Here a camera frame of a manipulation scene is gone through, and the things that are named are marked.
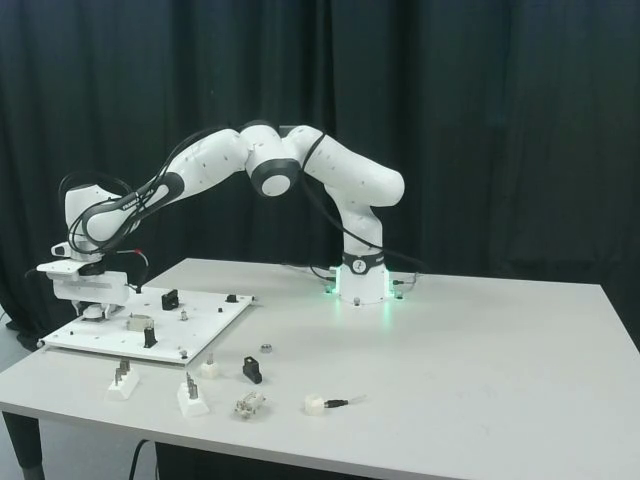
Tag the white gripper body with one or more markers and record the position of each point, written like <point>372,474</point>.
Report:
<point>90,292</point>

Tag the white large gear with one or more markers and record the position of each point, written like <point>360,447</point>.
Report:
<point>92,314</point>

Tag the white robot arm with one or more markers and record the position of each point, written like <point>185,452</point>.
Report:
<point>350,175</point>

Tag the large metal square peg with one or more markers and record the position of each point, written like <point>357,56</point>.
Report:
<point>125,367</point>

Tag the medium metal square peg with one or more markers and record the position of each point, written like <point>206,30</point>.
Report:
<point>119,376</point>

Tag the white square peg holder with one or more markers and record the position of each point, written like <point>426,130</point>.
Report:
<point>122,390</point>

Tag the white task board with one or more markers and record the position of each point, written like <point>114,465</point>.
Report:
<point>210,325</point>

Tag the small white bolt holder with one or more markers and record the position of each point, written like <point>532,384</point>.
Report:
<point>210,371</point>

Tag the white round peg holder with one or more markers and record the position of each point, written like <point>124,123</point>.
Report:
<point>192,405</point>

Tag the black table leg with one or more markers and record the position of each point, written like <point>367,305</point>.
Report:
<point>22,445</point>

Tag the black D-SUB plug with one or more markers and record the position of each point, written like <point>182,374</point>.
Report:
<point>251,370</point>

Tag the grey waterproof plug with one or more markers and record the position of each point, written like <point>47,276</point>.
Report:
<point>245,404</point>

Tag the small white plug holder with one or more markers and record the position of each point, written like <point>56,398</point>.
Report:
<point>315,405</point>

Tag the black curtain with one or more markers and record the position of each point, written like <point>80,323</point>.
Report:
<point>450,100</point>

